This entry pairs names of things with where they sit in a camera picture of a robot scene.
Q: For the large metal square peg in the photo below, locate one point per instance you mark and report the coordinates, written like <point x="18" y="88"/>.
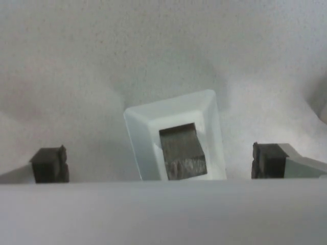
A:
<point x="181" y="145"/>

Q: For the white square peg holder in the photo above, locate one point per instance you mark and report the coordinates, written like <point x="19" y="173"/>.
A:
<point x="143" y="132"/>

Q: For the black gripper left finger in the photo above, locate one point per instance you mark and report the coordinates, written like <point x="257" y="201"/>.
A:
<point x="48" y="166"/>

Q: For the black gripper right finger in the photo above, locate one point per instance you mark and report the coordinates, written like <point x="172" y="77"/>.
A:
<point x="268" y="162"/>

